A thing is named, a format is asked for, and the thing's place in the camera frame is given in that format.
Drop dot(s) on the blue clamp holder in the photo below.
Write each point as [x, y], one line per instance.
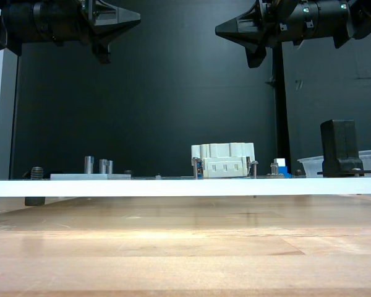
[198, 169]

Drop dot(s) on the grey metal base plate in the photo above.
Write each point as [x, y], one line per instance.
[80, 176]

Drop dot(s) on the beige connector housing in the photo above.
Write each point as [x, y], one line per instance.
[222, 161]

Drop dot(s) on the tall black holder block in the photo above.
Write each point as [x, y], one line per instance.
[340, 145]

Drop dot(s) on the small silver bracket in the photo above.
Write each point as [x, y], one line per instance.
[273, 169]

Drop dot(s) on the black threaded screw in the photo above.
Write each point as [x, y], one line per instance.
[37, 173]

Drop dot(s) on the clear plastic tub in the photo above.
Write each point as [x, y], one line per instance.
[309, 167]

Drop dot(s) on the small blue white socket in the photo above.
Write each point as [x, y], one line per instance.
[281, 163]

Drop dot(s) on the tall silver metal post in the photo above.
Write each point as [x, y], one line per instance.
[89, 165]

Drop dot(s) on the short silver metal post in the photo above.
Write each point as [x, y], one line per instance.
[103, 166]
[110, 167]

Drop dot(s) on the white task board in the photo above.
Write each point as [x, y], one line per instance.
[185, 187]

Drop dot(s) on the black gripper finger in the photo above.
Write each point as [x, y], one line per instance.
[111, 31]
[245, 24]
[250, 41]
[123, 17]

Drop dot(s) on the black vertical column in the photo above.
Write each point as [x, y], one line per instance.
[281, 123]

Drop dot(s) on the black rubber foot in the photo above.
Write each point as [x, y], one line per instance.
[34, 201]

